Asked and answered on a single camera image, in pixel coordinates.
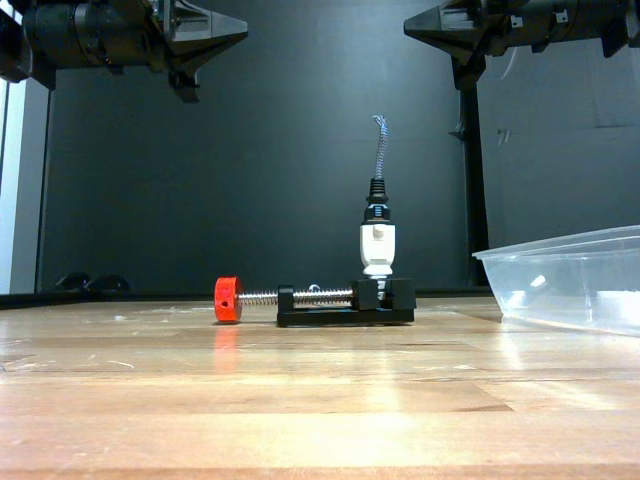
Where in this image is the white power receptacle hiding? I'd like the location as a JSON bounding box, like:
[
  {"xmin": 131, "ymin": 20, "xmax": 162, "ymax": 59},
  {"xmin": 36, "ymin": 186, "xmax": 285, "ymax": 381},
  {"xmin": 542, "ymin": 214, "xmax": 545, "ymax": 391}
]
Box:
[{"xmin": 357, "ymin": 219, "xmax": 398, "ymax": 291}]

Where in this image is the black clamp with red knob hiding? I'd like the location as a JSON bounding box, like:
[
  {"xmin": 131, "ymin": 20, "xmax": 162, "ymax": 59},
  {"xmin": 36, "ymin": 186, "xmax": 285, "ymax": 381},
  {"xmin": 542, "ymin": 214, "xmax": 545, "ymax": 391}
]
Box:
[{"xmin": 214, "ymin": 275, "xmax": 418, "ymax": 329}]

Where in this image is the black plug with braided cable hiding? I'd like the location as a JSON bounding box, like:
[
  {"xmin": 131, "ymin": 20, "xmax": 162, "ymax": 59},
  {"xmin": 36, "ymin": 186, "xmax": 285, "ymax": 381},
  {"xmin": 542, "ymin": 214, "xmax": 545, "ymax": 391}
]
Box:
[{"xmin": 363, "ymin": 114, "xmax": 392, "ymax": 224}]

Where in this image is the clear plastic tub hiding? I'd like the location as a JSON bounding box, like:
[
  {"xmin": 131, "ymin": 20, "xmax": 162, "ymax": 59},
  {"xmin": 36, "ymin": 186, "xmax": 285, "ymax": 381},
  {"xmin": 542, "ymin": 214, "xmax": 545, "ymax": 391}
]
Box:
[{"xmin": 471, "ymin": 224, "xmax": 640, "ymax": 338}]

